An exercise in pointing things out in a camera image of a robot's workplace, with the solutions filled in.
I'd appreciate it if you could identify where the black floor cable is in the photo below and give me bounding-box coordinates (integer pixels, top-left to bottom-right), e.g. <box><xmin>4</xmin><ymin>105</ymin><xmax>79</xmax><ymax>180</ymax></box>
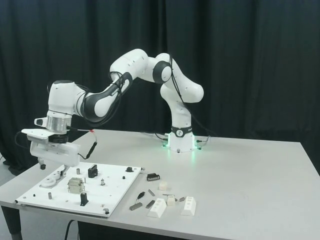
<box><xmin>65</xmin><ymin>219</ymin><xmax>79</xmax><ymax>240</ymax></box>

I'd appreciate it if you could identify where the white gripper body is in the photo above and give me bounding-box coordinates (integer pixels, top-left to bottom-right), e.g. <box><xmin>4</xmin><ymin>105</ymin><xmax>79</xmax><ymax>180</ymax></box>
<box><xmin>29</xmin><ymin>139</ymin><xmax>81</xmax><ymax>168</ymax></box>

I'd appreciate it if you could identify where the grey base connector cable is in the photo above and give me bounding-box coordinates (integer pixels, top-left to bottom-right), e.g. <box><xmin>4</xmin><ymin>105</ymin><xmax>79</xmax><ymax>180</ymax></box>
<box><xmin>196</xmin><ymin>134</ymin><xmax>212</xmax><ymax>146</ymax></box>

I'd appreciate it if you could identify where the thin black rod on wire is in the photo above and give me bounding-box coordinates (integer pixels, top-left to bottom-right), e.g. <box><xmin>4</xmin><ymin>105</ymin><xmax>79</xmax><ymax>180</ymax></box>
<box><xmin>66</xmin><ymin>125</ymin><xmax>99</xmax><ymax>160</ymax></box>

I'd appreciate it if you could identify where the black table leg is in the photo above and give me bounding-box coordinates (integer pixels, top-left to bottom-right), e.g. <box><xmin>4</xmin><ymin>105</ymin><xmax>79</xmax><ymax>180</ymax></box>
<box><xmin>1</xmin><ymin>205</ymin><xmax>22</xmax><ymax>240</ymax></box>

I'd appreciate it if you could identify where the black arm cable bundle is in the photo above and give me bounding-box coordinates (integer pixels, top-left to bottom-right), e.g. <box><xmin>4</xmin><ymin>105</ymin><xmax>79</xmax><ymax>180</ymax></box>
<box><xmin>74</xmin><ymin>53</ymin><xmax>212</xmax><ymax>141</ymax></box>

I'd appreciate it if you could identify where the white task board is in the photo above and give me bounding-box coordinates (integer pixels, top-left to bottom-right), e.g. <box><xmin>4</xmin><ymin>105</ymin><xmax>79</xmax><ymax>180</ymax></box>
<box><xmin>13</xmin><ymin>159</ymin><xmax>146</xmax><ymax>219</ymax></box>

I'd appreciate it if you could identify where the white large gear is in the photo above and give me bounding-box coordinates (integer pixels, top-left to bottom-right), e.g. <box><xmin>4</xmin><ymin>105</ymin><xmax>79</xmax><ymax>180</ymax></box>
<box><xmin>39</xmin><ymin>176</ymin><xmax>60</xmax><ymax>189</ymax></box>

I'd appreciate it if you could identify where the black curtain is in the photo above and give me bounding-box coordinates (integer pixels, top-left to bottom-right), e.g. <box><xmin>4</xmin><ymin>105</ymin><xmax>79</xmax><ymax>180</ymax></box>
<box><xmin>0</xmin><ymin>0</ymin><xmax>320</xmax><ymax>167</ymax></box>

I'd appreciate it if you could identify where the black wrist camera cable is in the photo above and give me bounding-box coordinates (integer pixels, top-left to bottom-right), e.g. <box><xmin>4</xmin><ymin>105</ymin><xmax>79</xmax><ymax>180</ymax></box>
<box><xmin>14</xmin><ymin>131</ymin><xmax>32</xmax><ymax>151</ymax></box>

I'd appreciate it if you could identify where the white peg holder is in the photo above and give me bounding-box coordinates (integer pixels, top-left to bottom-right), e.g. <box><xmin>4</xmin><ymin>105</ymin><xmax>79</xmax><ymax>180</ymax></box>
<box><xmin>146</xmin><ymin>198</ymin><xmax>168</xmax><ymax>219</ymax></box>
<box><xmin>180</xmin><ymin>196</ymin><xmax>197</xmax><ymax>216</ymax></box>

